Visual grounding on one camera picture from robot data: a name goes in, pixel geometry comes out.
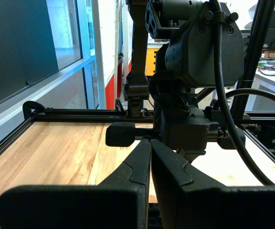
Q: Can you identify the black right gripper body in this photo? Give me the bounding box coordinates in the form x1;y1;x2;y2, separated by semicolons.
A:
105;104;247;153

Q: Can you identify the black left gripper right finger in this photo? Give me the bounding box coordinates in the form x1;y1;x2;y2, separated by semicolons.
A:
151;139;275;229

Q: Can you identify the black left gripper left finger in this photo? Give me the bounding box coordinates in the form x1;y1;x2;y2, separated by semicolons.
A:
0;139;151;229

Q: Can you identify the yellow drawer cabinet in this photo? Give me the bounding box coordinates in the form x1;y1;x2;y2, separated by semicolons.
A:
146;47;163;76

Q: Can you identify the red panel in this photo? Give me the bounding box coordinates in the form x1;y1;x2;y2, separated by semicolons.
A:
105;74;116;109

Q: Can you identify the white desk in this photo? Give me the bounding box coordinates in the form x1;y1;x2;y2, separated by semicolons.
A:
244;69;275;113

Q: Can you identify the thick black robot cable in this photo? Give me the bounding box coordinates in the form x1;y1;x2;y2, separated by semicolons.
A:
208;0;275;187

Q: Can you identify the looping black robot cable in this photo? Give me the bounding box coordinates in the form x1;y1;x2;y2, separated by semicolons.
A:
224;88;275;113

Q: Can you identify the black frame post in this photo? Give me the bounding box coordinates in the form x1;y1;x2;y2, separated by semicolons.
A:
230;0;275;115

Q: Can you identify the black frame corner bracket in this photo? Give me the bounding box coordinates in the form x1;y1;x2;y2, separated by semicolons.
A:
22;101;48;120

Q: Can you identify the grey window frame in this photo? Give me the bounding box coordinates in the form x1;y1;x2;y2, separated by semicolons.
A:
0;0;107;153

